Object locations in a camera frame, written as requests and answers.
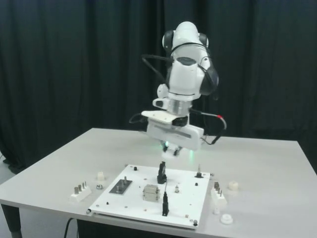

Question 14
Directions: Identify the black camera cable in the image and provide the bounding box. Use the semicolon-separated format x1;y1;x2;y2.
128;113;149;124

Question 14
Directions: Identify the flat white mounting plate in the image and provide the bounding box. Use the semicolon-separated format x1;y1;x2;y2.
141;110;179;124

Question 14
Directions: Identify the black rod wire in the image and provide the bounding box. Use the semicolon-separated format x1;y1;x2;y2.
202;116;228;146

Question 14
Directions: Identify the black curtain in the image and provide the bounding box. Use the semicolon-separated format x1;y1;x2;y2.
0;0;317;172

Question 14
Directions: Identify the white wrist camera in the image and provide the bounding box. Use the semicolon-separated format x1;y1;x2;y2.
152;98;171;109

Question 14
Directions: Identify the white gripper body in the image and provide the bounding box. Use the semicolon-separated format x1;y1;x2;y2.
146;118;205;152

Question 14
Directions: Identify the white square peg holder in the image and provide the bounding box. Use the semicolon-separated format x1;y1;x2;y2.
210;187;228;207

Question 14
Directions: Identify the black USB plug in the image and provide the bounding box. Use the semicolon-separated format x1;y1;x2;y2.
161;182;171;217

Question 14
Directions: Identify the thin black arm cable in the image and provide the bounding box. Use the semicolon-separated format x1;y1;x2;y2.
198;56;220;129

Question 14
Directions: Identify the black waterproof plug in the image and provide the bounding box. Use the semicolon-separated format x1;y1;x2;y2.
194;163;204;179

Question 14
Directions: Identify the white medium gear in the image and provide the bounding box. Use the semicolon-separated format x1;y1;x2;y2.
219;213;234;226

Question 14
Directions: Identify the white round peg holder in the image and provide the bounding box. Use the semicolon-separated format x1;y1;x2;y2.
70;187;92;203

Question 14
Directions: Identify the grey metal connector block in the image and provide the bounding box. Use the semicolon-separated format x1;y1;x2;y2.
142;183;159;203

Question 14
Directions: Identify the black cabinet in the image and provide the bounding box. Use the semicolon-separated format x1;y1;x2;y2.
76;218;199;238

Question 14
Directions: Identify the black D-SUB plug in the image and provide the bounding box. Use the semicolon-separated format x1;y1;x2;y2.
156;160;167;185

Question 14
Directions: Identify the thin black rod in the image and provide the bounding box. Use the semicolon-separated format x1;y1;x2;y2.
192;110;222;119

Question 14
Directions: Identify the dark table leg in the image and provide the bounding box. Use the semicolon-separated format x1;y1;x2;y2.
0;203;21;238

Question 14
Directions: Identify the black floor cable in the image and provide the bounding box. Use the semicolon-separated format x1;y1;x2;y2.
64;217;78;238

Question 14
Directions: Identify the white task board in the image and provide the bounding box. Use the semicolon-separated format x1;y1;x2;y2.
86;164;214;230

